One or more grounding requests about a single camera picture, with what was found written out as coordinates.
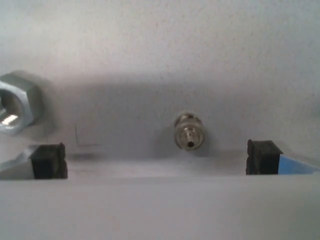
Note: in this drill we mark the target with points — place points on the white task board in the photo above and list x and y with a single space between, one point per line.
150 50

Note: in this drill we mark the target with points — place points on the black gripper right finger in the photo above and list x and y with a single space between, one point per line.
265 157

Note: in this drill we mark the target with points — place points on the metal BNC plug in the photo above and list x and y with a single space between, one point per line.
190 132

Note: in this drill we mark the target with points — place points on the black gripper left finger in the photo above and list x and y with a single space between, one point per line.
47 162

